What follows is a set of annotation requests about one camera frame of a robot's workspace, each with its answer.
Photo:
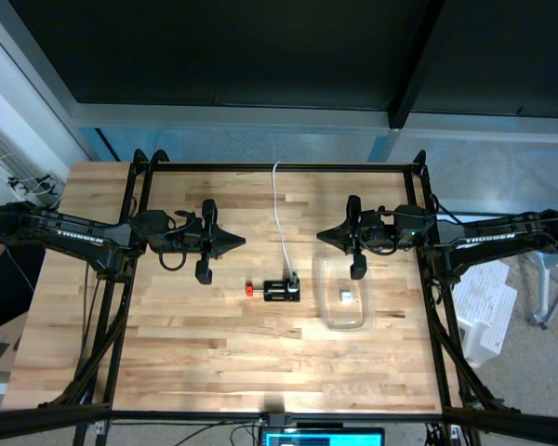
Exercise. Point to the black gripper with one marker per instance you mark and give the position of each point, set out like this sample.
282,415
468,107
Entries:
355,241
208,241

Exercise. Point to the white receptacle socket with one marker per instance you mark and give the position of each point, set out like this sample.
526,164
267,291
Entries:
290,279

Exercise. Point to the white foam block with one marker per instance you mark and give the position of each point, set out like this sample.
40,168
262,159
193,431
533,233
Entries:
347,296

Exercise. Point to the clear plastic tub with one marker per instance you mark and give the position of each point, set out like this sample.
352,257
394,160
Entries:
325,302

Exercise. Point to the black vise with red knob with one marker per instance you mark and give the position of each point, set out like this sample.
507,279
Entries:
274,292

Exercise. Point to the white step stool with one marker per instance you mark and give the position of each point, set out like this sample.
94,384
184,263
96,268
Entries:
483,297

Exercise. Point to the laptop screen blue edge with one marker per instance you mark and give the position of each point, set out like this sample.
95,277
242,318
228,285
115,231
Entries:
321,439

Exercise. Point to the grey metal stand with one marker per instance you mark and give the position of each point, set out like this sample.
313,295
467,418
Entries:
544,288

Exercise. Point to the black chair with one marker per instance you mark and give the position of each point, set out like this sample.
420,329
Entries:
4,279

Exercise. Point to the brown cardboard box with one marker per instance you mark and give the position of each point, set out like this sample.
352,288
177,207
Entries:
4,371

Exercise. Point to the black table frame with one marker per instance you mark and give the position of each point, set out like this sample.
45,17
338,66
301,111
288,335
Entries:
190,411

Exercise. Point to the black table level camera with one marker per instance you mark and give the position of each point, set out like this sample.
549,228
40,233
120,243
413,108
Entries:
274,416

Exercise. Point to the black wall post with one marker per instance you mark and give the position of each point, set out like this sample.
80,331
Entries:
411,60

